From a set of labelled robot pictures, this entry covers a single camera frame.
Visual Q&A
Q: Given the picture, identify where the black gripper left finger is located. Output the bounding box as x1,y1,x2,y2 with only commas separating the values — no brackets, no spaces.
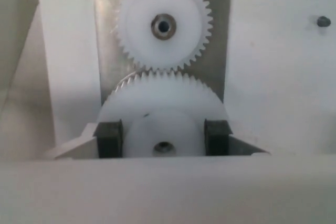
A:
44,119,124,159

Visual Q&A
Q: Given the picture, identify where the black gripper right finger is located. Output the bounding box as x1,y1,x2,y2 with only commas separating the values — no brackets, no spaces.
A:
203,119,271,157

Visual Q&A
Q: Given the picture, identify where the white large gear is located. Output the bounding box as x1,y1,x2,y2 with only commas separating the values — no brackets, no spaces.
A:
97,73,230,159

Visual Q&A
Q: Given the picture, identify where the white medium gear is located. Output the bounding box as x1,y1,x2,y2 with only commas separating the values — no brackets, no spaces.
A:
115,0,213,74

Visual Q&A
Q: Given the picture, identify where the white task board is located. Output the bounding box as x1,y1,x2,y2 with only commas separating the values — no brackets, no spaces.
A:
0,0,336,161

